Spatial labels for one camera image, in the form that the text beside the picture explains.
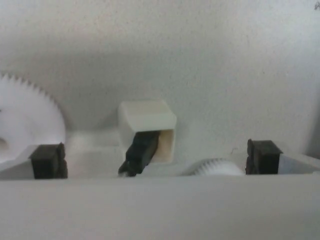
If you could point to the white large gear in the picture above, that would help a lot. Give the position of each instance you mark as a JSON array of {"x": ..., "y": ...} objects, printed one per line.
[{"x": 25, "y": 112}]

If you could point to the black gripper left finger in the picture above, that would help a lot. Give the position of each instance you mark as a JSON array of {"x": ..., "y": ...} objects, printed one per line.
[{"x": 47, "y": 162}]

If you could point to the white USB plug holder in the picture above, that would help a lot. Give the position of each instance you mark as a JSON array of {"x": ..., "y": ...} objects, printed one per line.
[{"x": 147, "y": 115}]

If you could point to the white medium gear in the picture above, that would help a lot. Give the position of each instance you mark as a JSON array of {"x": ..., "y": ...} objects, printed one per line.
[{"x": 220, "y": 168}]

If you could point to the black USB plug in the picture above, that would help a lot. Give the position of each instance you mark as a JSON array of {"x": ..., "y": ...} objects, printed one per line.
[{"x": 140, "y": 150}]

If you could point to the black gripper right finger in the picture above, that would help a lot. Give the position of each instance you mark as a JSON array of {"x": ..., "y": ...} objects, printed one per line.
[{"x": 262, "y": 160}]

